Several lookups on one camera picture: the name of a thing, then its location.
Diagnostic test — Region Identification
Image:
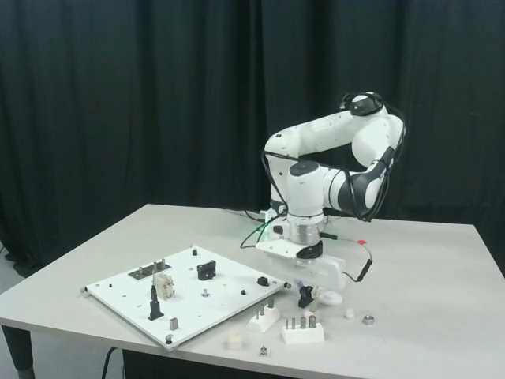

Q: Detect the white two-hole peg holder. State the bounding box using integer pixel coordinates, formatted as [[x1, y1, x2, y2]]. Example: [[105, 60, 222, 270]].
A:
[[246, 306, 281, 332]]

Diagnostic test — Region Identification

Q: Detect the white task board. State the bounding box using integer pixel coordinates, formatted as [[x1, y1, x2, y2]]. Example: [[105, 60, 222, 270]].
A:
[[80, 245, 286, 349]]

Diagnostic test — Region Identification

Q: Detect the black D-SUB plug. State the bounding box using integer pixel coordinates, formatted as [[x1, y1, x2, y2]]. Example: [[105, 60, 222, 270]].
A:
[[297, 287, 316, 310]]

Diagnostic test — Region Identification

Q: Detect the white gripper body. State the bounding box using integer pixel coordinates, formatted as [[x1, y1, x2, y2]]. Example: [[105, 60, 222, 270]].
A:
[[267, 252, 349, 292]]

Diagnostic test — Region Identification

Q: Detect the black cable under table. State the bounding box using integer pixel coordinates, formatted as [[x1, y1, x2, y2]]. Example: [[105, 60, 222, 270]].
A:
[[103, 347, 120, 379]]

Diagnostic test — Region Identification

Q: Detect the black table leg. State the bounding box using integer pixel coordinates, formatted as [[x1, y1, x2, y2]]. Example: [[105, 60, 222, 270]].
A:
[[1, 325, 33, 379]]

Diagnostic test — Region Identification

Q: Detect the white four-hole peg holder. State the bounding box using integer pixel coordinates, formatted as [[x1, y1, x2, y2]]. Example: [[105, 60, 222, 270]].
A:
[[280, 321, 327, 346]]

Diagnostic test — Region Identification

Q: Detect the thin black rod on wire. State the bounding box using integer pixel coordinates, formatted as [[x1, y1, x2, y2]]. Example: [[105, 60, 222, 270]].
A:
[[320, 233, 374, 283]]

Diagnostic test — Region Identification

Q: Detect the beige connector block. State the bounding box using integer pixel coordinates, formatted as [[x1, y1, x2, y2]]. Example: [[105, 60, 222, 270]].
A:
[[152, 272, 177, 302]]

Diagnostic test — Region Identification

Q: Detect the black curtain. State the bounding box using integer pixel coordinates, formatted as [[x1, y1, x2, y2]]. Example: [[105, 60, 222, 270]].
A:
[[0, 0, 505, 274]]

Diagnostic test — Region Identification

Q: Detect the black cable on table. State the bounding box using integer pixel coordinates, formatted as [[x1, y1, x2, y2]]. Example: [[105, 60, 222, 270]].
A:
[[223, 206, 271, 250]]

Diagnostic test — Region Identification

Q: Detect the white large gear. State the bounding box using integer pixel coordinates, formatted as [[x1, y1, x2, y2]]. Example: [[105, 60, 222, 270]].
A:
[[317, 291, 342, 307]]

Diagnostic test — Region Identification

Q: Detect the black plug with short cable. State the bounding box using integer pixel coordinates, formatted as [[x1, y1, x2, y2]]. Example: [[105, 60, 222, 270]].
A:
[[147, 283, 165, 321]]

